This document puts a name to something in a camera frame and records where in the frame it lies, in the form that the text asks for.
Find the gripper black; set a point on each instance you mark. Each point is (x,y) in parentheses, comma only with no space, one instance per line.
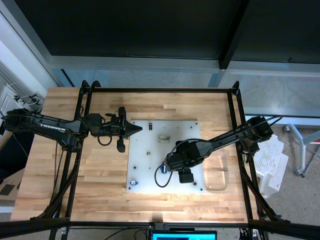
(185,177)
(121,145)

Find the silver metal cylinder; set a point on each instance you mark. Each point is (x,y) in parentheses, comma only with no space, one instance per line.
(163,169)

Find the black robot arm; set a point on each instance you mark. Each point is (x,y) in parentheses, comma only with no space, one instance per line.
(225,140)
(50,126)

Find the small black socket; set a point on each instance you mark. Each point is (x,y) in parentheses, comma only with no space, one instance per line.
(150,126)

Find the blue round holder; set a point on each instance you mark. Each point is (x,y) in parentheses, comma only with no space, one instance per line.
(164,174)

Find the clear plastic tub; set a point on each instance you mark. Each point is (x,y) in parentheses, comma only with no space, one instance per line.
(216,178)

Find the beige connector housing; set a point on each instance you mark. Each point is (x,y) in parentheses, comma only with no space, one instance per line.
(164,139)

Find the white board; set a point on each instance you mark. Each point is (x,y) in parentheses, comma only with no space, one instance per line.
(147,185)

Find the blue square holder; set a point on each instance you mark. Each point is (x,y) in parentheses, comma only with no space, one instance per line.
(130,183)

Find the laptop screen with blue edge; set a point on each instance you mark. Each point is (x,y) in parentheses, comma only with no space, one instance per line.
(182,236)

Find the white step stool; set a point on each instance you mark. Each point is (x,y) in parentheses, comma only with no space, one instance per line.
(270,165)

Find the power strip with plugs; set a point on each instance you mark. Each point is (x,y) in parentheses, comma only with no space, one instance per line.
(27,100)

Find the grey metal stand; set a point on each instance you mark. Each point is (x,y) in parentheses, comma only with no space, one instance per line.
(303,150)

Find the brown cardboard box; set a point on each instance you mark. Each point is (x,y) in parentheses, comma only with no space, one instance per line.
(10,185)

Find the black metal frame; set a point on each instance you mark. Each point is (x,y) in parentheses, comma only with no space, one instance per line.
(32,223)

